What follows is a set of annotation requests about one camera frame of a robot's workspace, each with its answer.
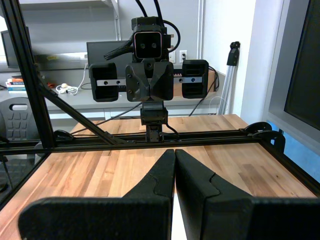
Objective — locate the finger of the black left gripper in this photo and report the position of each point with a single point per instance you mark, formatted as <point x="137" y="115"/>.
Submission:
<point x="162" y="85"/>
<point x="136" y="85"/>

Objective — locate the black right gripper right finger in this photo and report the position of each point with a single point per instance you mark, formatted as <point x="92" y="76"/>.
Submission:
<point x="250" y="220"/>

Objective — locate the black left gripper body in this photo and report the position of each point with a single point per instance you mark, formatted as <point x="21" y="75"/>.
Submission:
<point x="105" y="92"/>

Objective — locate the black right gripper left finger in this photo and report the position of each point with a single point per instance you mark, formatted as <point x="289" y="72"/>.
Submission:
<point x="100" y="220"/>

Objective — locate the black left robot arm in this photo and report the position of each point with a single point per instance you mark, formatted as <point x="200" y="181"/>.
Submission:
<point x="153" y="115"/>

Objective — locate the white taskboard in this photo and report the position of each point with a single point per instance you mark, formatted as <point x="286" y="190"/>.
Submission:
<point x="178" y="220"/>

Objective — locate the grey desk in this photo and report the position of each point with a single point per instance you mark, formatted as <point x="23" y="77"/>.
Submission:
<point x="177" y="103"/>

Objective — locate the dark computer monitor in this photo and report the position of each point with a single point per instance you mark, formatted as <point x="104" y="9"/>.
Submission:
<point x="8" y="50"/>
<point x="105" y="50"/>

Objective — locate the brown cardboard box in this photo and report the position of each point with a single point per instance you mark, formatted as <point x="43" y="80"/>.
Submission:
<point x="212" y="82"/>

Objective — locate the silver tripod with black head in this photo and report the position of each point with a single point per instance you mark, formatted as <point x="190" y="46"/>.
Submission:
<point x="231" y="75"/>

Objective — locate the stack of books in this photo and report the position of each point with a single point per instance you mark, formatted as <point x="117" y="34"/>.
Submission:
<point x="16" y="86"/>

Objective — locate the grey chair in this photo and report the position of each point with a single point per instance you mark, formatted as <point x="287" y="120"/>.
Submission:
<point x="17" y="120"/>

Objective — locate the white wall outlet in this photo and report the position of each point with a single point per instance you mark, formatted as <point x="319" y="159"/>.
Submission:
<point x="183" y="56"/>

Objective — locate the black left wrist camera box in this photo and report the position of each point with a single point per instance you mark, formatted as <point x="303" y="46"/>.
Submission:
<point x="147" y="45"/>

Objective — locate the black aluminium frame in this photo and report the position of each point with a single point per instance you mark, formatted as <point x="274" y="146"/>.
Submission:
<point x="25" y="75"/>

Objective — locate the grey wall shelf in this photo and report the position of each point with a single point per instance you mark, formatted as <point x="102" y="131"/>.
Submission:
<point x="62" y="5"/>

